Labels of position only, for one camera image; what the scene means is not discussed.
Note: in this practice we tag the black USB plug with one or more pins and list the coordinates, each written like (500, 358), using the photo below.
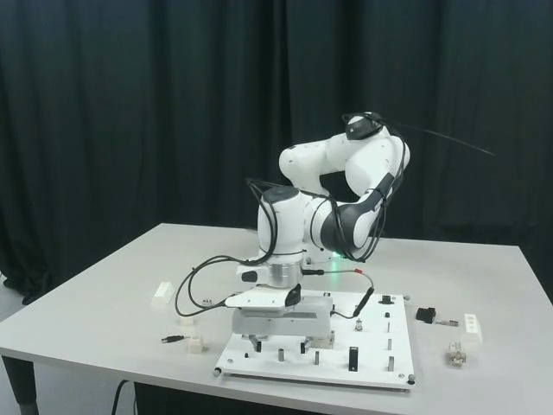
(170, 339)

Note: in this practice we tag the black table leg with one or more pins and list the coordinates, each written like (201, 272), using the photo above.
(19, 384)

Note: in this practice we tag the metal nut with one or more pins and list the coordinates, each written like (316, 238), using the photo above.
(207, 301)

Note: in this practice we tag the metal BNC plug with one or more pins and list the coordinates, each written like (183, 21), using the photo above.
(358, 325)

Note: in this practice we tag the white task board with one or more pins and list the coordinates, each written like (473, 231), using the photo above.
(371, 359)

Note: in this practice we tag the metal round peg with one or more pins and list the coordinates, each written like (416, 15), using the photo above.
(280, 354)

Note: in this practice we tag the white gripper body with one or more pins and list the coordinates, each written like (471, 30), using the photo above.
(281, 322)

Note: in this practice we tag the white three-hole holder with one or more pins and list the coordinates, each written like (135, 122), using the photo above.
(162, 296)
(472, 327)

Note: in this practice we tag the black D-SUB plug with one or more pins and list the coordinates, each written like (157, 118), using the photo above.
(425, 314)

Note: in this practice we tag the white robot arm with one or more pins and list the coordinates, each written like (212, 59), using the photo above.
(371, 216)

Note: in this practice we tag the black curtains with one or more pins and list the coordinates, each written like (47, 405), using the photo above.
(173, 108)

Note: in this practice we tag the clear Ethernet plug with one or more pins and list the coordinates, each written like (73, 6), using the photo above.
(455, 351)

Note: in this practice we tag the white flat mounting plate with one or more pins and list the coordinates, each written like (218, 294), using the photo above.
(259, 299)

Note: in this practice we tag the metal bolt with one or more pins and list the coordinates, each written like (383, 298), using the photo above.
(447, 322)

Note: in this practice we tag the small white holder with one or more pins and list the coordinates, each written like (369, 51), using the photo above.
(195, 345)
(187, 321)

